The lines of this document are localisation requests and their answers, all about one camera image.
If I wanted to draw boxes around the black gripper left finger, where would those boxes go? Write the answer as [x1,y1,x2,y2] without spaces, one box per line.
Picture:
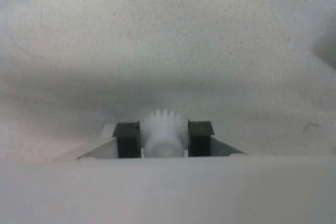
[77,121,142,160]

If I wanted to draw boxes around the white small gear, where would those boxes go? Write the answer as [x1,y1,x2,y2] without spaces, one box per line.
[142,108,188,158]

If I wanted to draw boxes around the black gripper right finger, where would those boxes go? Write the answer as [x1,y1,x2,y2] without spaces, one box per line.
[187,120,249,158]

